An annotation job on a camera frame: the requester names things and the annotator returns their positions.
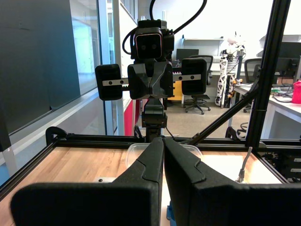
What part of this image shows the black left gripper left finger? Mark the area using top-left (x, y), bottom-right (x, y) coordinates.
top-left (9, 137), bottom-right (164, 226)

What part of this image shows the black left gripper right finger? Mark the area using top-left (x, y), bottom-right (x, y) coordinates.
top-left (164, 137), bottom-right (301, 226)

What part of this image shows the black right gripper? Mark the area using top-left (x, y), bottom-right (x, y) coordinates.
top-left (95, 58), bottom-right (208, 101)

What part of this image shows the blue D-sub connector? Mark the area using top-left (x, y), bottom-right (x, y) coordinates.
top-left (166, 204), bottom-right (176, 226)

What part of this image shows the yellow cabinet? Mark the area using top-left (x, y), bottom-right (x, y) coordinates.
top-left (168, 82), bottom-right (184, 101)

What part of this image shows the red cabinet panel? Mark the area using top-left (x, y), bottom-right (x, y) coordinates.
top-left (123, 97), bottom-right (142, 137)

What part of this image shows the black computer monitor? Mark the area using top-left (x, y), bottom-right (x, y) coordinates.
top-left (175, 48), bottom-right (199, 62)

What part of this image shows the black office chair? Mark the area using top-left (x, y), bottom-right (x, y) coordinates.
top-left (183, 55), bottom-right (214, 115)

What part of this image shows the clear plastic tub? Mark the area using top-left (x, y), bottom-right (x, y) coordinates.
top-left (126, 143), bottom-right (205, 170)

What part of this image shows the white shelf unit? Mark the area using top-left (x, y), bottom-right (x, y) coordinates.
top-left (182, 36), bottom-right (225, 57)

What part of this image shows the grey office chair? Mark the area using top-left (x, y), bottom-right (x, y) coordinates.
top-left (242, 58), bottom-right (263, 113)

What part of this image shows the white office desk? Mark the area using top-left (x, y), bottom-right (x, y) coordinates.
top-left (231, 82), bottom-right (301, 139)

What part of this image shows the red bag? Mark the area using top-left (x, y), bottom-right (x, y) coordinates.
top-left (291, 79), bottom-right (301, 104)

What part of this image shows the large black monitor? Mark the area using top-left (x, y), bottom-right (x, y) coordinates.
top-left (274, 41), bottom-right (301, 80)

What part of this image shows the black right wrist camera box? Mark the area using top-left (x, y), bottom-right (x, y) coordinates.
top-left (135, 27), bottom-right (164, 60)

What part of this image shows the black right arm looped cable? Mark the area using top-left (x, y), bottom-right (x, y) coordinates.
top-left (121, 27), bottom-right (138, 55)

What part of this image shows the black aluminium frame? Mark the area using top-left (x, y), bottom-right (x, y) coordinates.
top-left (0, 0), bottom-right (301, 201)

